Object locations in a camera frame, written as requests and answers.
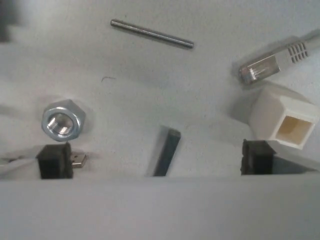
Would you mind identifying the thin metal rod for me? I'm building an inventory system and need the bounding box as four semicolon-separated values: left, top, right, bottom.
110;18;195;50

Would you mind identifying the dark metal square peg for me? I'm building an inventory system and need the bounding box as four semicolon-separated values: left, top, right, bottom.
145;124;183;177

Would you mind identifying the metal hex nut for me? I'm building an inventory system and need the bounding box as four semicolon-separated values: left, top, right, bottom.
41;98;88;144

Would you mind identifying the white square holder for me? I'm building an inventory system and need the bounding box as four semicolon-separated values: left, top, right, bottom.
248;87;318;151

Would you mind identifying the grey Ethernet plug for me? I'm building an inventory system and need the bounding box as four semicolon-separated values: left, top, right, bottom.
237;29;320;86

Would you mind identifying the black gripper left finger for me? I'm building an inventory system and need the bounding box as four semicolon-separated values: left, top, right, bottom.
0;143;74;180

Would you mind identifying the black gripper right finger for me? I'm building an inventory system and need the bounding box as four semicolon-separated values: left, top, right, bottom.
239;138;320;176

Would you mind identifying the black USB plug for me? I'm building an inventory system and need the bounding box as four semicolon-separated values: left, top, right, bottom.
70;152;89;169

